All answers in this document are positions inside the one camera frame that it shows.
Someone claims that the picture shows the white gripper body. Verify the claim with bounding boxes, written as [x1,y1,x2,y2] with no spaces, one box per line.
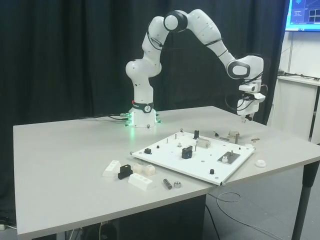
[236,97,260,117]

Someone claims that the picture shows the long white peg holder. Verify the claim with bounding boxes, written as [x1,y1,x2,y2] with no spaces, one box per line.
[127,173,154,192]

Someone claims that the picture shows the short white peg holder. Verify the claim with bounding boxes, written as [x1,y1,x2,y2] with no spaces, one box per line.
[102,159,120,178]

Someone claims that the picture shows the beige plug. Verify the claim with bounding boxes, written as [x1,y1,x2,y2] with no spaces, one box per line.
[227,131,241,143]

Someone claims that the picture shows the white cabinet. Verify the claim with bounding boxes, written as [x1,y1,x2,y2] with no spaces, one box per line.
[266,73,320,145]

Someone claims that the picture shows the metal rectangular plug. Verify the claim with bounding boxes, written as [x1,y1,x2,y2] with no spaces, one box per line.
[195,137,212,149]

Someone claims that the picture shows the black plug with flat wings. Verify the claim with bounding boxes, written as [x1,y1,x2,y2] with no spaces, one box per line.
[181,146,194,160]

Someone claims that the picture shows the white task board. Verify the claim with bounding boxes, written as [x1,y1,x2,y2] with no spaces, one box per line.
[129,129,256,187]

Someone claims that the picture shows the black table leg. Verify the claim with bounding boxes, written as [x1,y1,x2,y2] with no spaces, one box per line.
[291,163,315,240]

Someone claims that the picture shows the blue screen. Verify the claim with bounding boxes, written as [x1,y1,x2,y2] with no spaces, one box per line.
[284,0,320,33]

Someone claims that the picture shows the white cube holder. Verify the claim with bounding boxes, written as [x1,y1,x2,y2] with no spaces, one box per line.
[141,164,157,177]
[132,162,145,174]

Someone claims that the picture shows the black D-SUB plug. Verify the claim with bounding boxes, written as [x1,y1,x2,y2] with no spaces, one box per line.
[117,164,133,180]

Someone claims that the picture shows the black curtain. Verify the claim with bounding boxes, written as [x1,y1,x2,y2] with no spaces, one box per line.
[0,0,292,226]

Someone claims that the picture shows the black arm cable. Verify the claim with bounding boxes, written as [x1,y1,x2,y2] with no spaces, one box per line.
[146,32,252,112]

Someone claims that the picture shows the grey floor cable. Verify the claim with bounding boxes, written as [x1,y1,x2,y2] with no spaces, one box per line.
[216,191,301,240]

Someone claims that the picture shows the black base cables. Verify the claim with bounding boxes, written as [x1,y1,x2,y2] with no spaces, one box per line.
[83,113,133,123]

